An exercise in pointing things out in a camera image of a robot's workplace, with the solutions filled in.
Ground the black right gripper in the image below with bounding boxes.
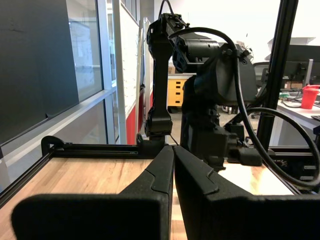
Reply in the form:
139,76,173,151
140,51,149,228
183,122,263,172

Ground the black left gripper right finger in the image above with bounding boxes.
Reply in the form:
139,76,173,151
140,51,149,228
173,146,320,240

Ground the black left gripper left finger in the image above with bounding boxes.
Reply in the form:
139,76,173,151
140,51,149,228
11,144,175,240

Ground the yellow drawer cabinet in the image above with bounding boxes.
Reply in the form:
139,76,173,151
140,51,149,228
166,74,197,108

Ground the white desk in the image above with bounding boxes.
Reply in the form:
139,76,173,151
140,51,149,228
271,98,320,148

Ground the white red partition panel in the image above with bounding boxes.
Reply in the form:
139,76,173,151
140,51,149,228
119,0,151,146

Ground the red plastic container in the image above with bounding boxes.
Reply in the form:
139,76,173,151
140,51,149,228
301,84,320,110

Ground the wide black monitor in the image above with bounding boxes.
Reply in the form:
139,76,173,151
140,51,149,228
268,44,320,78

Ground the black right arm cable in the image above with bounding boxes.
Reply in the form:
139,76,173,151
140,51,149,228
159,0,320,190

